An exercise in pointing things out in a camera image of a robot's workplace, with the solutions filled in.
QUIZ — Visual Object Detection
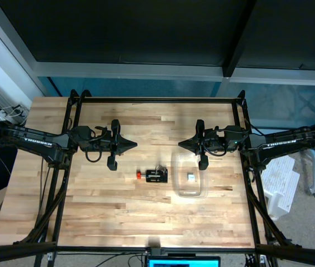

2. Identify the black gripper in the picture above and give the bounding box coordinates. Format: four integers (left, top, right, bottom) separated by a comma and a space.
86, 119, 138, 171
178, 119, 227, 171

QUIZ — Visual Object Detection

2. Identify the black vise with red knob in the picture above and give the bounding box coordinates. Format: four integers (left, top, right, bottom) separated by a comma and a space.
134, 166, 169, 184

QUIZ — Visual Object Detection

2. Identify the clear plastic tub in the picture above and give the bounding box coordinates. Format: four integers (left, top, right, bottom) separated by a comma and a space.
173, 151, 209, 199

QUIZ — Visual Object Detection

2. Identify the white foam packaging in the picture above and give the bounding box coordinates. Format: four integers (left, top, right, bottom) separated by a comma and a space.
259, 155, 302, 222

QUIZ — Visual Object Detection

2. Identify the laptop screen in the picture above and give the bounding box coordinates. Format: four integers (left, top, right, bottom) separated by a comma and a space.
146, 255, 221, 267

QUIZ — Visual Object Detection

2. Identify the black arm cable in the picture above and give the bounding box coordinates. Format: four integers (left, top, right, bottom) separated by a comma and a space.
84, 149, 103, 163

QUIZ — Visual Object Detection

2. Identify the black white cable bundle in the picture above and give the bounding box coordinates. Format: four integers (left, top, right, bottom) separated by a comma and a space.
0, 103, 27, 119

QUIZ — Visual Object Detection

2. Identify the black metal frame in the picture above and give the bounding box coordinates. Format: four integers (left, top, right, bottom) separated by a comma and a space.
0, 88, 315, 267

